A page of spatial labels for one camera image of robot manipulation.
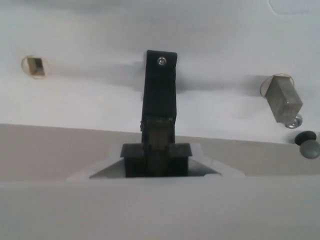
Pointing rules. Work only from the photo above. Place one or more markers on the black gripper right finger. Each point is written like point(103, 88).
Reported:
point(178, 162)

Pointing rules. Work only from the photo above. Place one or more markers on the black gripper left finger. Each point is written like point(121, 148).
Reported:
point(135, 162)

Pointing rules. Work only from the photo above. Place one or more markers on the black USB plug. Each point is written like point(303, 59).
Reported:
point(160, 140)

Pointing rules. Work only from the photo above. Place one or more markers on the metal square peg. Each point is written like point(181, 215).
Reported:
point(283, 100)

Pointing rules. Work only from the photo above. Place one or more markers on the white task board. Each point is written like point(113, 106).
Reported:
point(75, 37)

